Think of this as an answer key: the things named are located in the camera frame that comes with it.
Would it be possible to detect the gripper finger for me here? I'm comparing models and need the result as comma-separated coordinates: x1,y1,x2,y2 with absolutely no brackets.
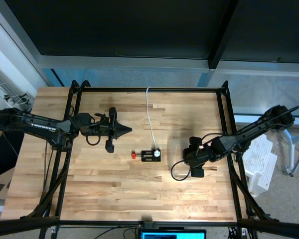
116,128,133,138
116,121,133,130

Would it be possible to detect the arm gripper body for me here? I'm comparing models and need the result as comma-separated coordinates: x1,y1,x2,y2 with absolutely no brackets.
189,136,210,178
99,107,118,153

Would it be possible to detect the black vise with red knob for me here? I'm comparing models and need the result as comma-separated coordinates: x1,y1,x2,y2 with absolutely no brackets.
131,149,162,162

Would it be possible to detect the white stepped plastic stand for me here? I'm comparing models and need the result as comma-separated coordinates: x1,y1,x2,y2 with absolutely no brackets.
241,135,280,199

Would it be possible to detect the laptop with blue screen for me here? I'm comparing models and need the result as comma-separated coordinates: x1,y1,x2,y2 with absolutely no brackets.
139,229,207,239

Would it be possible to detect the brown cardboard box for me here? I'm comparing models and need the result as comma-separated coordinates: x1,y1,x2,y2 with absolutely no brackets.
0,166,15,207

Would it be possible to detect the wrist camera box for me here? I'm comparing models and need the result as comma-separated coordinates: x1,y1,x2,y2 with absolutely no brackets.
183,148,195,166

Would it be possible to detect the black cable arcing over arm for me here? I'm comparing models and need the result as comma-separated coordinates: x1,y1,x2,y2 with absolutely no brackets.
200,106,299,144

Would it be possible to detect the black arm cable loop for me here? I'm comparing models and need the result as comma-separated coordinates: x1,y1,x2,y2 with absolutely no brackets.
171,160,193,182
86,129,102,146

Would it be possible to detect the white socket cable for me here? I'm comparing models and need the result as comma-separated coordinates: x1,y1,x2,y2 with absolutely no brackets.
146,86,159,150

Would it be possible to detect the black table-level camera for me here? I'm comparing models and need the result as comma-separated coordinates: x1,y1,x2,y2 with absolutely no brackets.
139,217,160,229

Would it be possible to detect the power strip with white cables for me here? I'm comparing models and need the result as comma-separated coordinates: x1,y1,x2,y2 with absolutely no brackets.
0,83,34,108

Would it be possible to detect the grey metal chair frame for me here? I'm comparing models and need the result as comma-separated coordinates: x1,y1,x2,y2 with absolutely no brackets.
276,121,299,178

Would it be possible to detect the black aluminium table frame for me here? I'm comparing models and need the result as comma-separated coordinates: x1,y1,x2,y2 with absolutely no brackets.
0,79,299,239

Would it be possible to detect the black vertical post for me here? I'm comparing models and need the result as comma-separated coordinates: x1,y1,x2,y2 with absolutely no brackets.
208,0,240,70

